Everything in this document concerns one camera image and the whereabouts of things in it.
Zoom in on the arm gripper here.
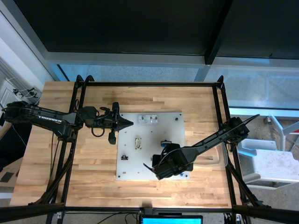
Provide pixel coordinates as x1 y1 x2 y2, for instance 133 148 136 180
151 153 194 181
93 102 134 145

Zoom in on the white plastic stool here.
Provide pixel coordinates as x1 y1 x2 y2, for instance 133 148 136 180
237 139 299 190

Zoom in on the white metal chair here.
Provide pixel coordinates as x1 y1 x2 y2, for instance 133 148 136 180
263 114 299 152

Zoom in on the white cabinet with cables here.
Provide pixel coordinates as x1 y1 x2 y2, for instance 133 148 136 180
0 77 43 110

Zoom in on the blue laptop screen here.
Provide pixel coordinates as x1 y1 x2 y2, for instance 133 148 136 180
139 215 203 224

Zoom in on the black aluminium frame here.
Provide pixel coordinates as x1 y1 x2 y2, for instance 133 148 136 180
0 74 299 224

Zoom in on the white plastic board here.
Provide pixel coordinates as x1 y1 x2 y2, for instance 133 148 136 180
116 112 189 182

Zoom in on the black camera bracket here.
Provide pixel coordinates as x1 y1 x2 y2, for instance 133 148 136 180
140 204 159 216

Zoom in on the clear plastic tub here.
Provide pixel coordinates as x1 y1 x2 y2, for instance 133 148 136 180
193 141 228 169

